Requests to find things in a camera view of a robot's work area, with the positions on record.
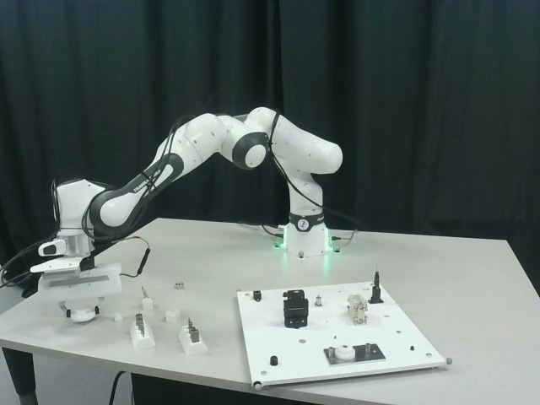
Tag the small white bolt holder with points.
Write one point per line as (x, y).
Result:
(147, 304)

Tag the black table leg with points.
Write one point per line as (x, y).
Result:
(17, 375)

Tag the small white box dark window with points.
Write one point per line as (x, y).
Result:
(50, 247)

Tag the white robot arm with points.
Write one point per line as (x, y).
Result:
(198, 139)

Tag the black D-SUB plug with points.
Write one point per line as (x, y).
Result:
(295, 312)

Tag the metal large round peg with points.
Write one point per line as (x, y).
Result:
(138, 322)

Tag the white small gear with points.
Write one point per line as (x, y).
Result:
(117, 316)

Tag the beige rectangular connector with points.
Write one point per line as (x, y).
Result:
(355, 314)

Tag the white square peg holder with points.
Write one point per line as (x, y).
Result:
(194, 348)

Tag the black curtain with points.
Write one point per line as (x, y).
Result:
(84, 84)

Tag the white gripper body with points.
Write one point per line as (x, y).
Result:
(84, 284)

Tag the white medium gear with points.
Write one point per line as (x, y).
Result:
(346, 352)

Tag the black upright plug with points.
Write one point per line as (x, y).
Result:
(374, 293)

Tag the white task board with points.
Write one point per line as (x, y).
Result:
(274, 329)

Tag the metal bolt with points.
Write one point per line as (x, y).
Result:
(144, 292)

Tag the white round peg holder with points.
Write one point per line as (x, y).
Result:
(141, 342)

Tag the small white cube holder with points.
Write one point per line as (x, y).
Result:
(172, 315)

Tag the black round knob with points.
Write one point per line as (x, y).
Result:
(273, 360)

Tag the metal nut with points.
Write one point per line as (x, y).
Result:
(179, 285)

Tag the metal BNC plug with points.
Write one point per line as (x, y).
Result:
(318, 300)

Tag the metal large square peg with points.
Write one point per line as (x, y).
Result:
(195, 336)

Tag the flat white mounting plate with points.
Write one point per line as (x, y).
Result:
(55, 266)

